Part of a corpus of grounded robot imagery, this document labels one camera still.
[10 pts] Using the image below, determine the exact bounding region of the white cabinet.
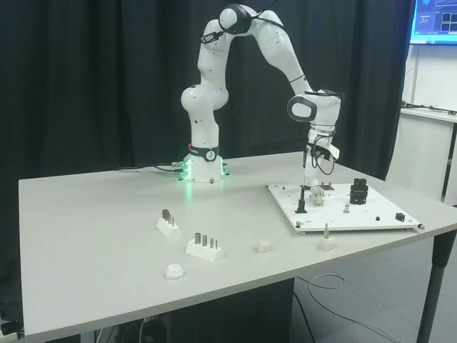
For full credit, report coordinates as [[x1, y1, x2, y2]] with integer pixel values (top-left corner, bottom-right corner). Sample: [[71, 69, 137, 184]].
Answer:
[[398, 106, 457, 207]]

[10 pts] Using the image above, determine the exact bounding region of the blue screen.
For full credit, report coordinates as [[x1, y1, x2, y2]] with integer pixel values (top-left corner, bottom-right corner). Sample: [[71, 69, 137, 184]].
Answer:
[[409, 0, 457, 46]]

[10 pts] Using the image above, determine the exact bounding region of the black D-SUB plug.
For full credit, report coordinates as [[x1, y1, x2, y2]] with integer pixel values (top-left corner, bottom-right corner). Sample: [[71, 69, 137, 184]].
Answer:
[[348, 177, 369, 207]]

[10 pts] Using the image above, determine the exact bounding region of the beige metal connector block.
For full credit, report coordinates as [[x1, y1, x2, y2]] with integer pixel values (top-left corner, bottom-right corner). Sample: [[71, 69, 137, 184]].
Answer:
[[308, 184, 326, 207]]

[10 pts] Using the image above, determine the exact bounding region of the dark table leg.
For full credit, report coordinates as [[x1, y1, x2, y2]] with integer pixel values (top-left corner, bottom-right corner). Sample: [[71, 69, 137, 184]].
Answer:
[[419, 234, 451, 343]]

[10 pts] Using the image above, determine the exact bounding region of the white task board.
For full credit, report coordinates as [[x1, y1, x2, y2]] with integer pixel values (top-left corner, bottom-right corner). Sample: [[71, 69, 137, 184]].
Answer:
[[263, 180, 426, 236]]

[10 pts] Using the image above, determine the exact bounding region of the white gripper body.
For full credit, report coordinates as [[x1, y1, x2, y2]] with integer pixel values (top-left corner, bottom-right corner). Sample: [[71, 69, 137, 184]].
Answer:
[[303, 154, 323, 187]]

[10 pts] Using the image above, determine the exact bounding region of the white holder with round pegs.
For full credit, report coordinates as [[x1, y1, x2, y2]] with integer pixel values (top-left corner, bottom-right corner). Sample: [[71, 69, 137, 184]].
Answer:
[[185, 242, 225, 264]]

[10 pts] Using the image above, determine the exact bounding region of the white holder with square pegs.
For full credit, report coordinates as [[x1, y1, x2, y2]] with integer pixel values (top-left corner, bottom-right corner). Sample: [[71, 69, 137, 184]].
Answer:
[[156, 217, 183, 237]]

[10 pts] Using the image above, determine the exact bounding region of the black curtain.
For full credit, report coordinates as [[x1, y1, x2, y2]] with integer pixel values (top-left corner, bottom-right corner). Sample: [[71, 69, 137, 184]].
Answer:
[[0, 0, 418, 322]]

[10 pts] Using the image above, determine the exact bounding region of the thin grey cable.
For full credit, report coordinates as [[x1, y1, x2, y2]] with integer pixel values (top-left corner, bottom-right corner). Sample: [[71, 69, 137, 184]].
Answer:
[[308, 273, 457, 341]]

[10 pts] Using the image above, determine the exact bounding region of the white medium gear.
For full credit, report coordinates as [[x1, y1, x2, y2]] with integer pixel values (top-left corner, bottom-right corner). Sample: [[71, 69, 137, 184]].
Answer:
[[164, 263, 186, 282]]

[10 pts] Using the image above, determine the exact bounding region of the black base cable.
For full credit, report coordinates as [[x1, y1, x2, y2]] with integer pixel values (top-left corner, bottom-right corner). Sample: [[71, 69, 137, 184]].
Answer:
[[121, 162, 189, 173]]

